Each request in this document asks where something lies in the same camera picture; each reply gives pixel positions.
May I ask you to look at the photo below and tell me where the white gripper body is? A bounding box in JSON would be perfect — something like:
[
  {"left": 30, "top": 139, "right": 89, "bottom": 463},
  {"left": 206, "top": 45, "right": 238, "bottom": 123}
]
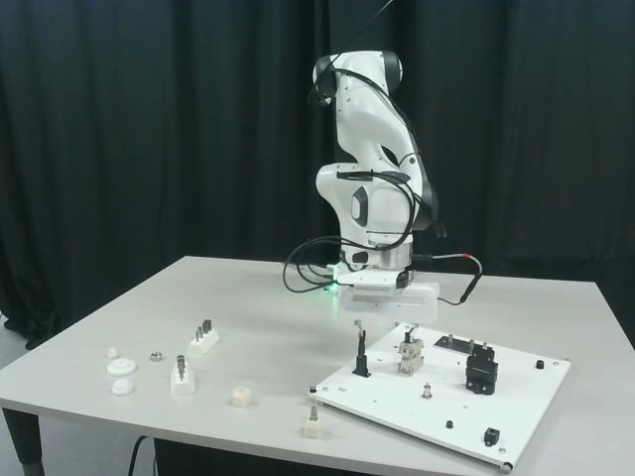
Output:
[{"left": 339, "top": 281, "right": 442, "bottom": 327}]

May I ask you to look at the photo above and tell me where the black table leg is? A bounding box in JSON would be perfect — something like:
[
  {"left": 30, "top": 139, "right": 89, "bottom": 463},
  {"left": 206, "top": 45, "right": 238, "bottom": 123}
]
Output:
[{"left": 1, "top": 407, "right": 42, "bottom": 476}]

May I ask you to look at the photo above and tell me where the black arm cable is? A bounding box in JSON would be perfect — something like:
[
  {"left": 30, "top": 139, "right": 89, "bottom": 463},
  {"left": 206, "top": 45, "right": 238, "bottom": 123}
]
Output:
[{"left": 282, "top": 66, "right": 447, "bottom": 297}]

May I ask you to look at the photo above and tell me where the black curtain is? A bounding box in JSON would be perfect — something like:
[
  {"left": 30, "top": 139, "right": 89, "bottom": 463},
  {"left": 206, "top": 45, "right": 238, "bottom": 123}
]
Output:
[{"left": 0, "top": 0, "right": 635, "bottom": 348}]

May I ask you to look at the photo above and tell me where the white round peg holder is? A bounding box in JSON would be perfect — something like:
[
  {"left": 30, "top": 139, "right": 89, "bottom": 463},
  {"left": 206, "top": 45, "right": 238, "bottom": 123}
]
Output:
[{"left": 170, "top": 366, "right": 198, "bottom": 397}]

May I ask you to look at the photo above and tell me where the white square peg holder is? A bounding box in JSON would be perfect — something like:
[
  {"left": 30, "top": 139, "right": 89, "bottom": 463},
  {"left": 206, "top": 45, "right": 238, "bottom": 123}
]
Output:
[{"left": 187, "top": 329, "right": 221, "bottom": 356}]

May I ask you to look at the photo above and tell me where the thin black rod on wire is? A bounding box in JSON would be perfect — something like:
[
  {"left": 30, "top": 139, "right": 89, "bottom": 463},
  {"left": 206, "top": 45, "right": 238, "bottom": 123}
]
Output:
[{"left": 410, "top": 250, "right": 486, "bottom": 305}]

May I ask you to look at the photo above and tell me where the black D-SUB plug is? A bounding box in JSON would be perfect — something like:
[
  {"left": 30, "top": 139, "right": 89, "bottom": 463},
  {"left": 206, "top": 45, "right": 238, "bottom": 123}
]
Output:
[{"left": 464, "top": 340, "right": 499, "bottom": 397}]

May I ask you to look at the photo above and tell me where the white task board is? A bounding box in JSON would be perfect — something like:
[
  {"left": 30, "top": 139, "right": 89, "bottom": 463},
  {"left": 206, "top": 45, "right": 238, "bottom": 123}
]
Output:
[{"left": 307, "top": 326, "right": 572, "bottom": 470}]

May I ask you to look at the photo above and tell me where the white large gear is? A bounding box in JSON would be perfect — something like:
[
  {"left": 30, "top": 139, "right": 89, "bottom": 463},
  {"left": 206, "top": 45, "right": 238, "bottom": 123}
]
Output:
[{"left": 104, "top": 358, "right": 137, "bottom": 380}]

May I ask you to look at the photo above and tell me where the black hanging cable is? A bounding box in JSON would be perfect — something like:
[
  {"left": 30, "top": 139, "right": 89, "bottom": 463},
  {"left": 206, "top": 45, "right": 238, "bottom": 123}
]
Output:
[{"left": 129, "top": 434, "right": 151, "bottom": 476}]

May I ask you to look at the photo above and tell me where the white cube holder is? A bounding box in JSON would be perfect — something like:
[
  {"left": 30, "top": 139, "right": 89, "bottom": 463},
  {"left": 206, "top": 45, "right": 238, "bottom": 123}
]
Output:
[{"left": 229, "top": 384, "right": 260, "bottom": 409}]

